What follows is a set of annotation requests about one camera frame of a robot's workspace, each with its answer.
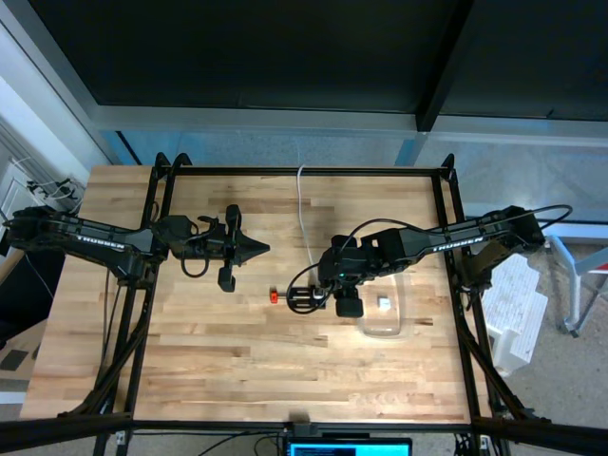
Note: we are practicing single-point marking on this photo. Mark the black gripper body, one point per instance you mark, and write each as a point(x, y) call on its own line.
point(349, 304)
point(230, 252)

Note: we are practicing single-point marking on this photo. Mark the black clamp with red knob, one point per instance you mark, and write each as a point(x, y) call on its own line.
point(274, 297)

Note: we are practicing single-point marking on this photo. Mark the brown cardboard box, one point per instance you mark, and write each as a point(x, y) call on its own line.
point(24, 342)

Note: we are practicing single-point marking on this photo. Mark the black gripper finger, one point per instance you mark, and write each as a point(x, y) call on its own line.
point(248, 252)
point(249, 242)

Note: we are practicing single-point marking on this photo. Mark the black metal frame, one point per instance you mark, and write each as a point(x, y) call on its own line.
point(237, 171)

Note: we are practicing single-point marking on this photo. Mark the black pillar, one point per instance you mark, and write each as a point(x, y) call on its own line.
point(442, 71)

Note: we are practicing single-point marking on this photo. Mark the laptop screen with blue edge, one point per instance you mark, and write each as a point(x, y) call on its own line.
point(347, 449)

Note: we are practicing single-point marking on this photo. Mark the small black camera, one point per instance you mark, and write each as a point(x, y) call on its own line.
point(299, 427)

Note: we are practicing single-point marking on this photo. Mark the white foam block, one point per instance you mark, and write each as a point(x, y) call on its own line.
point(518, 309)

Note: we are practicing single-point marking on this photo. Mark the clear plastic tub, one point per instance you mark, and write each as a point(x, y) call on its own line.
point(394, 328)

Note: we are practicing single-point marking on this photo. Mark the small white block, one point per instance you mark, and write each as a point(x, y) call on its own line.
point(384, 302)

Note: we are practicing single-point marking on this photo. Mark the grey metal stand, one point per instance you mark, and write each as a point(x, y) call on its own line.
point(574, 304)

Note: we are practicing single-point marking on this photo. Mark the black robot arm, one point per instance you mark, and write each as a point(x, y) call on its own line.
point(100, 240)
point(451, 242)

